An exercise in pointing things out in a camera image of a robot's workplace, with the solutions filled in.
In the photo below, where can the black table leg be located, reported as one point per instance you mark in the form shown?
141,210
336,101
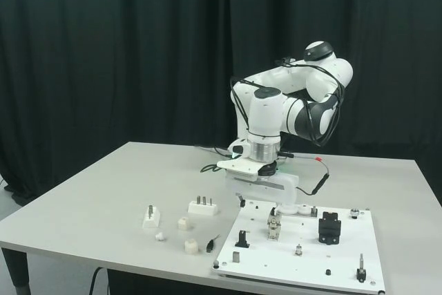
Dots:
15,274

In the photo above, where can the white cube plug holder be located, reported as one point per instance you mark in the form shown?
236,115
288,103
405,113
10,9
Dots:
184,224
191,246

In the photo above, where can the flat white mount plate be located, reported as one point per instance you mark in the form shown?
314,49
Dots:
238,166

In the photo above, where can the metal BNC plug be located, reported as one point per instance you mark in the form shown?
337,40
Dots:
298,250

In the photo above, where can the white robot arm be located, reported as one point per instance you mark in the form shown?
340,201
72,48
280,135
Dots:
264,115

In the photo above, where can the black USB plug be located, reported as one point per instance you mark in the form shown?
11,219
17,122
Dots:
209,246

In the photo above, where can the white box dark window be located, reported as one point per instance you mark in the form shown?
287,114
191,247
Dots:
240,147

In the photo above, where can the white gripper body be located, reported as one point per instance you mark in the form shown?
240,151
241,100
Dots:
276,195

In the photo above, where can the white task board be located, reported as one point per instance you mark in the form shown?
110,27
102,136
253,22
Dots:
276,264

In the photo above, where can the black curtain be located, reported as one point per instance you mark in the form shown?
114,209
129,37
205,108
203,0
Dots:
103,32

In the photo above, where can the thick metal peg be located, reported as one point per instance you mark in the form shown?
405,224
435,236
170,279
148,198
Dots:
199,201
151,212

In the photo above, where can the white peg holder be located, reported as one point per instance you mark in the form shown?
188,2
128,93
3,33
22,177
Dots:
203,210
152,222

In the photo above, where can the grey waterproof plug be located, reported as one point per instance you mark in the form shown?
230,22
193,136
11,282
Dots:
274,220

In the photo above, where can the white small gear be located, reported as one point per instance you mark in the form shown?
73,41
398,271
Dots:
159,236

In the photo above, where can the metal round peg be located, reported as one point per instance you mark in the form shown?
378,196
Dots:
314,211

